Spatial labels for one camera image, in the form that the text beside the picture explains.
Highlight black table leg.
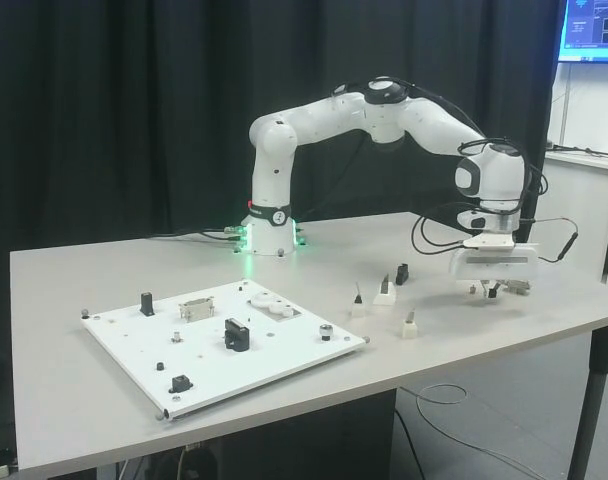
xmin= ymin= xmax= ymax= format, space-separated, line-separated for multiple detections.
xmin=567 ymin=325 xmax=608 ymax=480

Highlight white cabinet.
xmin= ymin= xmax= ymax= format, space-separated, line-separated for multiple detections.
xmin=542 ymin=143 xmax=608 ymax=292

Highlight blue screen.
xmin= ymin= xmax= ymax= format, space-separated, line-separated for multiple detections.
xmin=557 ymin=0 xmax=608 ymax=64

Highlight black base cables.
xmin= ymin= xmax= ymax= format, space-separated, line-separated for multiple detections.
xmin=147 ymin=226 xmax=251 ymax=243

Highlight thin grey floor cable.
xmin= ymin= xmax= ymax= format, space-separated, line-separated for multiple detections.
xmin=407 ymin=382 xmax=576 ymax=472

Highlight thin black rod on wire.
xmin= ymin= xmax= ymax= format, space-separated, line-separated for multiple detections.
xmin=520 ymin=215 xmax=582 ymax=264

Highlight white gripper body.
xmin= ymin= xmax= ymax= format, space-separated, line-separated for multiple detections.
xmin=448 ymin=242 xmax=541 ymax=292

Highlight black wrist cable loops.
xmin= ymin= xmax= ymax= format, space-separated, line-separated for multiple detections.
xmin=409 ymin=139 xmax=549 ymax=258

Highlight wide white peg holder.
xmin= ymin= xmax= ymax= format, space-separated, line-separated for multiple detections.
xmin=372 ymin=283 xmax=398 ymax=308

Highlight black curtains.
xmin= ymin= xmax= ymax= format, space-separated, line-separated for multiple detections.
xmin=0 ymin=0 xmax=571 ymax=439

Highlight white task board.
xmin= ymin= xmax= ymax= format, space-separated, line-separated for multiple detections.
xmin=78 ymin=278 xmax=371 ymax=423

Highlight black stepped block plug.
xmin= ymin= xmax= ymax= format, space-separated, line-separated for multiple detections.
xmin=223 ymin=317 xmax=252 ymax=352

